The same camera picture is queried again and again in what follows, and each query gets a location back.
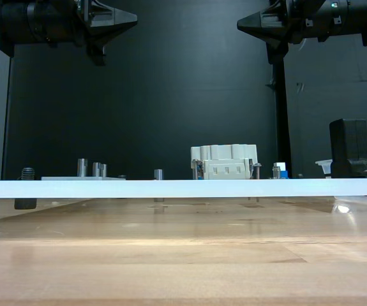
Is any black square bar holder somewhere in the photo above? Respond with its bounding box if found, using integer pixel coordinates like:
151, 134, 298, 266
329, 118, 367, 179

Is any tall silver metal bar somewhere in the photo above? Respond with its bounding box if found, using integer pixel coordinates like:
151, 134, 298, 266
77, 157, 89, 178

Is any white taskboard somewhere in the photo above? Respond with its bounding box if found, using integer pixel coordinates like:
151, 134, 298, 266
0, 178, 367, 200

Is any blue white terminal block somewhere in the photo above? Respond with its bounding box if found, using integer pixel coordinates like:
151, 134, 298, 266
273, 161, 288, 179

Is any beige connector housing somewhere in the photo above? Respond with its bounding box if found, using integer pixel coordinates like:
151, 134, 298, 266
190, 143, 258, 180

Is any white raised plate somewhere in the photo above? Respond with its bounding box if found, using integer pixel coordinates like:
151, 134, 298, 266
40, 175, 127, 182

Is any black threaded bolt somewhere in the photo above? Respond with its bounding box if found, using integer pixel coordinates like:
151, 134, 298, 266
17, 166, 38, 181

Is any black rubber board foot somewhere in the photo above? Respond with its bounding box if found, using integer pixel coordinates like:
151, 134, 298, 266
13, 198, 38, 210

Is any black frame post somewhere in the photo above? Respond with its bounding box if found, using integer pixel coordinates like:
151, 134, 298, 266
265, 41, 293, 180

